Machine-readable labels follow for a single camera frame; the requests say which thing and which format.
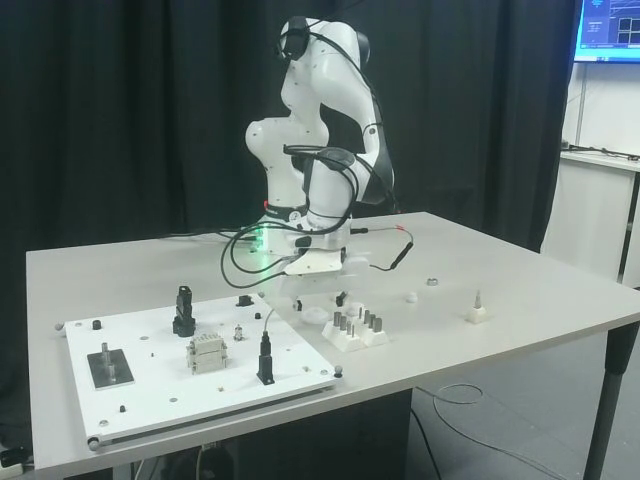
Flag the blue screen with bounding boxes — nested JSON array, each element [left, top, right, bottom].
[[572, 0, 640, 65]]

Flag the black curtains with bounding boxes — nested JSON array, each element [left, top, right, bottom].
[[0, 0, 575, 259]]

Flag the black table leg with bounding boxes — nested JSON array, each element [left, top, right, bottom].
[[583, 327, 627, 480]]

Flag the black D-SUB plug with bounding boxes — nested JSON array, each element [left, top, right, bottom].
[[171, 284, 197, 337]]

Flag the grey floor cable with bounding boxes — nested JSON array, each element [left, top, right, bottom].
[[409, 383, 503, 480]]

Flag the thin black rod on wire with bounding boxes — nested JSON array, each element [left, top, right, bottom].
[[349, 223, 416, 273]]

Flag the grey waterproof plug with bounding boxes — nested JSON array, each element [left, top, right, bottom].
[[186, 335, 225, 374]]

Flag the black looping robot cable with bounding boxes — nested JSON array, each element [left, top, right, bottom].
[[221, 223, 304, 290]]

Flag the black box under table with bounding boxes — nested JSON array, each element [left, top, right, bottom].
[[130, 388, 413, 480]]

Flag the black USB plug with cable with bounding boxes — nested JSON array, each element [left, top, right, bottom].
[[255, 308, 278, 387]]

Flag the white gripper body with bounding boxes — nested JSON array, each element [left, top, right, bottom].
[[273, 252, 374, 304]]

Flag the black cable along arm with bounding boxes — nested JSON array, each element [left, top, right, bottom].
[[272, 15, 401, 236]]

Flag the white cabinet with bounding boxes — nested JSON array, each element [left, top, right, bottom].
[[541, 148, 640, 290]]

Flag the white task board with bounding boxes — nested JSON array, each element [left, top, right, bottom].
[[53, 293, 347, 442]]

